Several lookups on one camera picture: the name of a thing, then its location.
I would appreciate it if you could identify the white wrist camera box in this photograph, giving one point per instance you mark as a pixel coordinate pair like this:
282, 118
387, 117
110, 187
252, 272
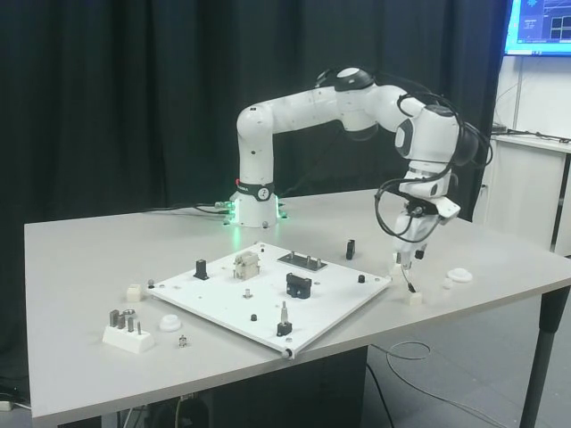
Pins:
424, 186

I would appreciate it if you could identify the white plug holder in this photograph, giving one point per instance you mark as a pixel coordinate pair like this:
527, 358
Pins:
395, 270

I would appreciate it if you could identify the white task board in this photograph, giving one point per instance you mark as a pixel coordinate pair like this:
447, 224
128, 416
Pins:
214, 296

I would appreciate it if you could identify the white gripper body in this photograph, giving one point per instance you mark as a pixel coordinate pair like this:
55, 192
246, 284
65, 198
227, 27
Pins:
412, 229

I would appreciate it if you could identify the white power strip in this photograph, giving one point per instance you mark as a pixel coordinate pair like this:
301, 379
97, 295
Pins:
4, 405

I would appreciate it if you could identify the black curtains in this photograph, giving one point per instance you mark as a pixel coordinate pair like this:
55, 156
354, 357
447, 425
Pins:
89, 89

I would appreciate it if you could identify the white large gear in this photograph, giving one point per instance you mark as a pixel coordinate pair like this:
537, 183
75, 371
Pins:
459, 275

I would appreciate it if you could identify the small white cube holder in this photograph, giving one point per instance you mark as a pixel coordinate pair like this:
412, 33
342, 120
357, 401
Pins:
413, 299
134, 293

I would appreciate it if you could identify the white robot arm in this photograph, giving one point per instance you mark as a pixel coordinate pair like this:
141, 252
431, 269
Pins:
254, 165

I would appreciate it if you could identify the metal bolt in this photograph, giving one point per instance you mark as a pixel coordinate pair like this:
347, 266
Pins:
284, 313

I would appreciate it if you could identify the metal square peg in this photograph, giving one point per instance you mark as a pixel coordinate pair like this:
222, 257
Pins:
121, 319
113, 319

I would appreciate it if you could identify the white peg holder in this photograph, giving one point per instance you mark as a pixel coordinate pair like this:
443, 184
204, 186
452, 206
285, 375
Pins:
127, 342

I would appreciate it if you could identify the blue screen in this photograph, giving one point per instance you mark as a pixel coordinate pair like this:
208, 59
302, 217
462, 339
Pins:
537, 27

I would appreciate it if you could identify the dark grey table leg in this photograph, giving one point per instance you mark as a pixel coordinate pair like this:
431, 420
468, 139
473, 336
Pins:
546, 356

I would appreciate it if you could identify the white medium gear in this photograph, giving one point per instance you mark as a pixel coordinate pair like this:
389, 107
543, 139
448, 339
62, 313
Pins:
169, 323

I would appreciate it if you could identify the flat white mounting plate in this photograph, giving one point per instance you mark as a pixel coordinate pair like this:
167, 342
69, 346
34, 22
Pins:
448, 208

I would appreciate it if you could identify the white cabinet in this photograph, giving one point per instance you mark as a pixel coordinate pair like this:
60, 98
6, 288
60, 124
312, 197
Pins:
522, 191

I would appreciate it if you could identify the black plug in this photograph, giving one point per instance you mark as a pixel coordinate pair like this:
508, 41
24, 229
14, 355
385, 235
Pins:
350, 249

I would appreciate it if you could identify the white small gear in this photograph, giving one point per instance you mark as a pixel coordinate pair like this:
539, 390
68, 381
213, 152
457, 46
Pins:
447, 282

